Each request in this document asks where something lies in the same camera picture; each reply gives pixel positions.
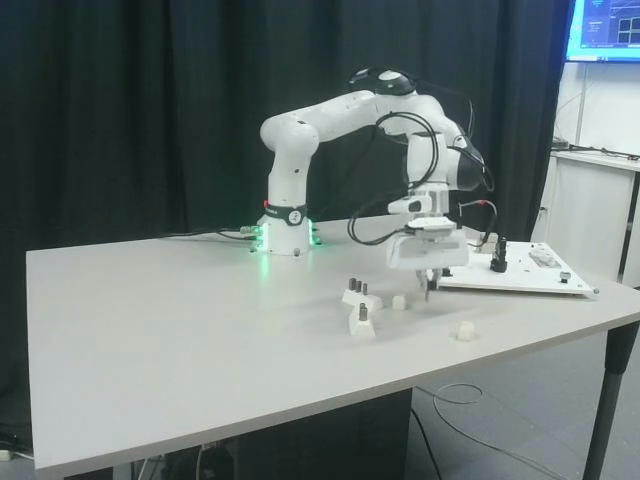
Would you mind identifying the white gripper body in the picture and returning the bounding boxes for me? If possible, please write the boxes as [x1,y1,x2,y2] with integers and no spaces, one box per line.
[385,233,471,273]

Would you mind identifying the white three-hole peg holder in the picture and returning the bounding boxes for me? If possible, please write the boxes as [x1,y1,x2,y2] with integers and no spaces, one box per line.
[341,286,384,308]

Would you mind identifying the white tall peg holder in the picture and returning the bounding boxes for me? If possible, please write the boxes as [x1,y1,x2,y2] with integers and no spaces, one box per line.
[347,310,383,339]

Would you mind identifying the white task board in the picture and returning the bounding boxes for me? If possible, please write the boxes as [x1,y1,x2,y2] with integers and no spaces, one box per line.
[435,239,599,298]

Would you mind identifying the white cabinet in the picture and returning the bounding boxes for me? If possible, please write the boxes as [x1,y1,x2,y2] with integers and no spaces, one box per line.
[528,148,640,290]

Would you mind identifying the black table leg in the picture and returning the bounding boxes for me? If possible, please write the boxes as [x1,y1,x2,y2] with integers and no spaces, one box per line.
[585,323,640,480]

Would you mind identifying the blue screen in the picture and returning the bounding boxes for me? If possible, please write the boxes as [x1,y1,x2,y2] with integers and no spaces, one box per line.
[564,0,640,64]

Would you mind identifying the black curtain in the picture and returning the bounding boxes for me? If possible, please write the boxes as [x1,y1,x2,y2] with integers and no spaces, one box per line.
[0,0,569,441]

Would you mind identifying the grey floor cable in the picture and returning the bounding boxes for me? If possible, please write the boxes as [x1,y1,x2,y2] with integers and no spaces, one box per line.
[431,382,609,454]

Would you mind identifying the black floor cable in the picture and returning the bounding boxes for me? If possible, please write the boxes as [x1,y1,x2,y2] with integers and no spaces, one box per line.
[409,407,437,480]

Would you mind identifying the black base cables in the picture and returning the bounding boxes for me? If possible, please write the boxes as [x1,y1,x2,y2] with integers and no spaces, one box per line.
[167,226,262,243]

